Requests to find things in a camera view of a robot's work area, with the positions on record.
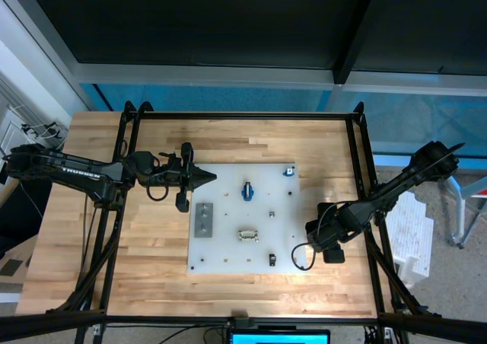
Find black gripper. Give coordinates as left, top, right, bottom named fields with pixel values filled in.
left=306, top=218, right=345, bottom=254
left=164, top=142, right=217, bottom=212

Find beige connector base socket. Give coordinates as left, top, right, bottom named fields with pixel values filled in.
left=237, top=228, right=261, bottom=244

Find grey metal plate with posts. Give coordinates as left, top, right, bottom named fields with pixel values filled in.
left=193, top=202, right=214, bottom=238

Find white task board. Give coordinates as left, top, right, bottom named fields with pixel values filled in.
left=186, top=163, right=308, bottom=276

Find blue laptop screen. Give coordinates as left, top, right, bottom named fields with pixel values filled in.
left=228, top=329, right=331, bottom=344

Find silver metal stand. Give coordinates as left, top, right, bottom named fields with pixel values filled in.
left=439, top=176, right=487, bottom=250

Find red panel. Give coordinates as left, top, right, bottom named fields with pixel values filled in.
left=468, top=176, right=487, bottom=201

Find large cardboard box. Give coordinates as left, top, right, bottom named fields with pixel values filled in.
left=0, top=232, right=39, bottom=295

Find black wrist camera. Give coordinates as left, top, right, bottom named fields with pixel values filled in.
left=322, top=248, right=346, bottom=265

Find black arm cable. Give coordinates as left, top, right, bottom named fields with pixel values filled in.
left=146, top=170, right=170, bottom=202
left=291, top=240, right=317, bottom=272

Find black aluminium frame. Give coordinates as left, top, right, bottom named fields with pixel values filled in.
left=0, top=100, right=487, bottom=344

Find small black camera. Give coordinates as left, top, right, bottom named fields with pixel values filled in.
left=227, top=309, right=256, bottom=329

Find white power cables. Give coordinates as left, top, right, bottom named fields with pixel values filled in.
left=21, top=121, right=64, bottom=140

